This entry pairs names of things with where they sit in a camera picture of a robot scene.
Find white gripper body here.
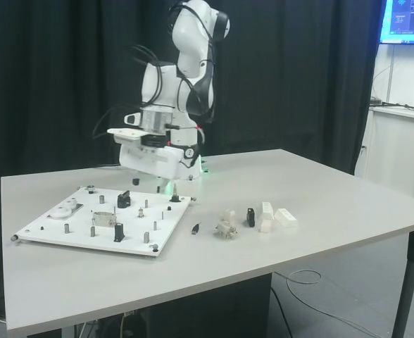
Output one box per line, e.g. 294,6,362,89
118,142,184,180

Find black Ethernet plug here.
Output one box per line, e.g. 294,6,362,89
117,189,132,208

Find white flat mounting plate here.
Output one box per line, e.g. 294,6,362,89
106,127,149,139

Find white holder with metal pins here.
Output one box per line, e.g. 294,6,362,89
213,218,239,243

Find black D-SUB plug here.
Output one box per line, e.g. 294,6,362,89
244,207,258,227

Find white task board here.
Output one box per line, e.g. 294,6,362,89
10,184,198,257

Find white tall holder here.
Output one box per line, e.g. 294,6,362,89
260,201,275,222

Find black curtain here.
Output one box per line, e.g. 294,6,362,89
0,0,388,311

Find white long holder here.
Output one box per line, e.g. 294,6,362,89
273,207,299,229

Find black control cabinet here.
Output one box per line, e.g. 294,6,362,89
75,273,274,338

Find white cabinet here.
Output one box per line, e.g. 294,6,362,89
353,104,414,205

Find grey table leg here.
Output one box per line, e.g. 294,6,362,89
394,232,414,338

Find blue screen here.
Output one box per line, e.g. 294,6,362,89
379,0,414,46

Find silver flange ring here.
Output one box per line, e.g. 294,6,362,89
139,108,173,137

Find thin black rod on wire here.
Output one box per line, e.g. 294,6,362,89
164,122,204,132

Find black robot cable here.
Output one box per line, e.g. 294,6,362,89
92,44,168,140
167,0,218,124

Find grey floor cable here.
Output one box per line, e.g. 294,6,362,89
284,269,373,338

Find black floor cable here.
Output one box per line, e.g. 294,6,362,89
270,287,289,338

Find black cable bundle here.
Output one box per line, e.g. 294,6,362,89
368,99,414,114

